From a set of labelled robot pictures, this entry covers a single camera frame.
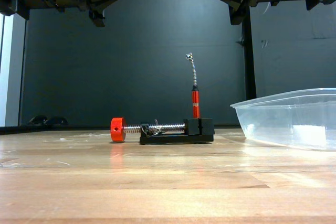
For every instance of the white foam block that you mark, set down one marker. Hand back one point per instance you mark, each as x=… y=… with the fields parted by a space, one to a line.
x=309 y=134

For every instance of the black vise with red knob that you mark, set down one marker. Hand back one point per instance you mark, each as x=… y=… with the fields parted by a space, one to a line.
x=183 y=137

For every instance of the clear plastic tub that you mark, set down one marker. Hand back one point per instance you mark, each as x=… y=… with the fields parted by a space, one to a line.
x=275 y=124

